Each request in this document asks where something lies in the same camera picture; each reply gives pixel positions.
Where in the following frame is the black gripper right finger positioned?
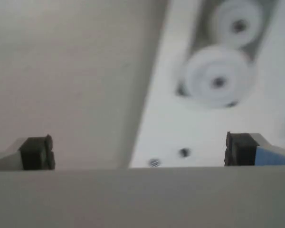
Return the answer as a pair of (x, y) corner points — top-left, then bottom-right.
(224, 131), (285, 167)

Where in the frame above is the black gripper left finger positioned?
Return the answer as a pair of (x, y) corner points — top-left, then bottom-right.
(0, 134), (56, 171)

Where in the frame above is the white large gear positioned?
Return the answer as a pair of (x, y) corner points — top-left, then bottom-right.
(179, 46), (253, 108)

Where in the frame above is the white task board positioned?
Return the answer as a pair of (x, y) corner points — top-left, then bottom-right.
(128, 0), (285, 169)

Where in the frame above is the white medium gear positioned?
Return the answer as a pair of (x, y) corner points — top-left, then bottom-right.
(213, 0), (264, 50)

